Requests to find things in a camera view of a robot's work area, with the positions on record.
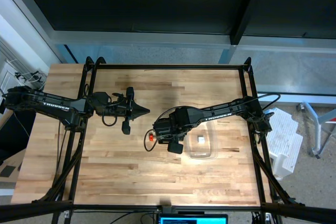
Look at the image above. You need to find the laptop screen with blue edge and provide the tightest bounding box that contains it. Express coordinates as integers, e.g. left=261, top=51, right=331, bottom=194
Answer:
left=157, top=213, right=229, bottom=224

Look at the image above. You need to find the grey metal stand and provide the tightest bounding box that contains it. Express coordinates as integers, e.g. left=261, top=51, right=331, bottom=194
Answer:
left=296, top=102, right=336, bottom=159

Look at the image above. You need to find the black table-level camera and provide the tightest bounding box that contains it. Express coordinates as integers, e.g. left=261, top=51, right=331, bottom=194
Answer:
left=157, top=202, right=175, bottom=214

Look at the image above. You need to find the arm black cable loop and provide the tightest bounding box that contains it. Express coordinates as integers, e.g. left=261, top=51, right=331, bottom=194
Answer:
left=143, top=129, right=160, bottom=152
left=101, top=110, right=118, bottom=127

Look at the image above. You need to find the white foam packing piece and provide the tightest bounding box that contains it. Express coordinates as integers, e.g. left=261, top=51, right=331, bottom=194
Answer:
left=265, top=107, right=304, bottom=182

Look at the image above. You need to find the black table frame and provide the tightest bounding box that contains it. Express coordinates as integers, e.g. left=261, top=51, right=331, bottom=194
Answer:
left=0, top=56, right=336, bottom=224

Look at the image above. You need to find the black equipment case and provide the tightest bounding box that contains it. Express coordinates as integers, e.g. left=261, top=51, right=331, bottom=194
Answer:
left=0, top=110, right=37, bottom=167

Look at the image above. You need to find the cardboard box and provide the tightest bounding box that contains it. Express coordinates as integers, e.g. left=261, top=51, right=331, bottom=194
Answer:
left=0, top=148, right=27, bottom=183

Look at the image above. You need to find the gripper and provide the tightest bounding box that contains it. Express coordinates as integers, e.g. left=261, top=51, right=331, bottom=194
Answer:
left=115, top=87, right=151, bottom=135
left=164, top=126, right=184, bottom=154

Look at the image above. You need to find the clear plastic tub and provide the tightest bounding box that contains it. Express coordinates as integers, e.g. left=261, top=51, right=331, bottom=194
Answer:
left=185, top=121, right=218, bottom=161

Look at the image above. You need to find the tangle of white cables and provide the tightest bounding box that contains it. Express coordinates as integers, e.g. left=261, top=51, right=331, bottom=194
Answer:
left=13, top=69, right=47, bottom=86

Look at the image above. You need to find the black vertical post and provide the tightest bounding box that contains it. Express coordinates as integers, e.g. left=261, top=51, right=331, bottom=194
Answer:
left=230, top=0, right=263, bottom=46

